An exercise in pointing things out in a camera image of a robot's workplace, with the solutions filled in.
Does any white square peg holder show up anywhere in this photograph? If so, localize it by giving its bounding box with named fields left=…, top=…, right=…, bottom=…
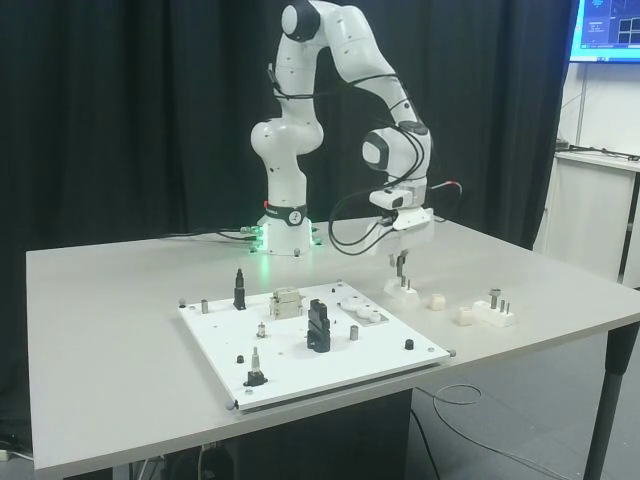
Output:
left=383, top=279, right=420, bottom=307

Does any black table leg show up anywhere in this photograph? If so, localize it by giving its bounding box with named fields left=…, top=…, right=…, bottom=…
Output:
left=583, top=332, right=627, bottom=480

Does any white cabinet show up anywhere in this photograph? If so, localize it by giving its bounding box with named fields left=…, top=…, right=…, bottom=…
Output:
left=532, top=147, right=640, bottom=291

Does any white round peg holder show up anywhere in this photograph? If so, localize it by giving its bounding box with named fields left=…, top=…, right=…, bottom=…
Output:
left=472, top=298, right=517, bottom=329

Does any white task board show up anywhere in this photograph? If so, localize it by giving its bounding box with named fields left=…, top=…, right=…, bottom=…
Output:
left=177, top=280, right=457, bottom=414

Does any black D-SUB plug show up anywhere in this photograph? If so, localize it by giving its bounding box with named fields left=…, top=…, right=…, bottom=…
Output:
left=303, top=298, right=332, bottom=354

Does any black base cable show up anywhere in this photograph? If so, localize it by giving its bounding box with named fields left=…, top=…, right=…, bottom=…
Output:
left=169, top=227, right=264, bottom=246

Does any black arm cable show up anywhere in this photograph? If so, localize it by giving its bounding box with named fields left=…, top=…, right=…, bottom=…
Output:
left=267, top=62, right=436, bottom=257

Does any black curtain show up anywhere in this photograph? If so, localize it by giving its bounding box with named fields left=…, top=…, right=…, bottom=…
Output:
left=0, top=0, right=584, bottom=254

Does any grey floor cable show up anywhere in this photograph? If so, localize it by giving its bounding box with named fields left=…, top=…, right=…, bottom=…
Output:
left=418, top=382, right=501, bottom=480

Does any tall black plug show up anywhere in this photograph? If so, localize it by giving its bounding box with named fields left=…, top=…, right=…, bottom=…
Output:
left=231, top=259, right=250, bottom=312

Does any blue monitor screen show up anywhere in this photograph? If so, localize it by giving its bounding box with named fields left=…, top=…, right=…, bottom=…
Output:
left=568, top=0, right=640, bottom=64

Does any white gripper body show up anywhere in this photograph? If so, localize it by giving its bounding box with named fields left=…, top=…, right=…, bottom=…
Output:
left=366, top=206, right=435, bottom=257

